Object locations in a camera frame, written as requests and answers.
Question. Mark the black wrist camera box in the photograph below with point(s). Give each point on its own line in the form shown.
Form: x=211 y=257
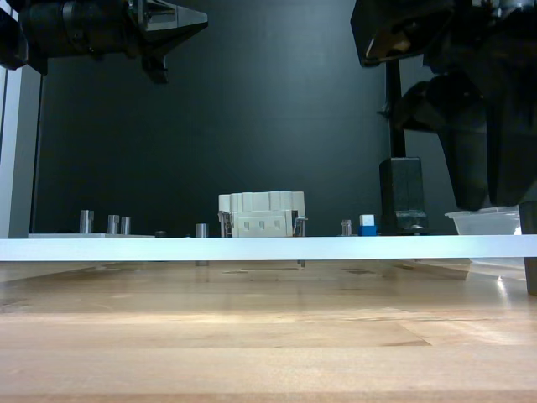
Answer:
x=394 y=21

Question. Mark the blue and white plug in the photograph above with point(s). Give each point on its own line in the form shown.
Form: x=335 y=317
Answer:
x=367 y=228

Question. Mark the black knob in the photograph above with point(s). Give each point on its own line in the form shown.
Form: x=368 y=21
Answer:
x=160 y=233

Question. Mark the white taskboard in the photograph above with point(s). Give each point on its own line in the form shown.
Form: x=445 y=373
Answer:
x=268 y=248

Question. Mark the tall silver metal bar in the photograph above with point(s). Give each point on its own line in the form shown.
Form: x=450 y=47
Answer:
x=86 y=221

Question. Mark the grey aluminium partition frame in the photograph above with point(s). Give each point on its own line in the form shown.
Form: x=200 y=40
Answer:
x=21 y=168

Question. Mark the grey metal plate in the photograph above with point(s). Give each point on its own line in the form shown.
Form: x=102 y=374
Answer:
x=84 y=235

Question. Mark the black partition post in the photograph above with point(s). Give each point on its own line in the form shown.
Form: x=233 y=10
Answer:
x=396 y=147

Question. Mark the clear plastic tub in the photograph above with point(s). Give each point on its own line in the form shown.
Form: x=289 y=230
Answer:
x=482 y=227

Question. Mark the slim silver metal bar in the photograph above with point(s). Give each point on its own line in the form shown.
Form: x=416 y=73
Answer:
x=125 y=225

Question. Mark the thick grey metal bar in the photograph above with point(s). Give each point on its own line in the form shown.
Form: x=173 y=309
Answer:
x=530 y=220

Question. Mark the medium silver metal bar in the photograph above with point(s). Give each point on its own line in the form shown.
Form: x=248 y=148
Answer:
x=113 y=224

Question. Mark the short silver metal bar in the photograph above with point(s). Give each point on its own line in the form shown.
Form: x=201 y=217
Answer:
x=201 y=230

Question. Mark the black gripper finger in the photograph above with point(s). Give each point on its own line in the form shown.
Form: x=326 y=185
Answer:
x=509 y=168
x=189 y=19
x=176 y=38
x=467 y=168

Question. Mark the beige connector housing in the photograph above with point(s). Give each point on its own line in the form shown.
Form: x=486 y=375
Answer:
x=262 y=214

